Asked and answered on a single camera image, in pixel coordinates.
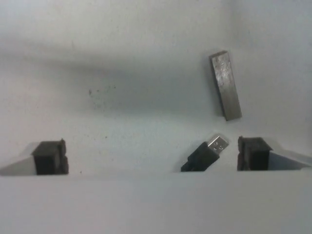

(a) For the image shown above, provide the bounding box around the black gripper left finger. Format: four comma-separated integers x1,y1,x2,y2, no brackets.
0,138,69,176

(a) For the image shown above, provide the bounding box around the black USB plug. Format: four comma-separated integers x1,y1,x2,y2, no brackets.
180,133,230,173

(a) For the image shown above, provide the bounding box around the metal square peg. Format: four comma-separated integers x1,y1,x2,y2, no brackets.
208,50,242,122

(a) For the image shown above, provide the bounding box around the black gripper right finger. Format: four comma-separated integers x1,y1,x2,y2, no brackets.
236,136,312,172

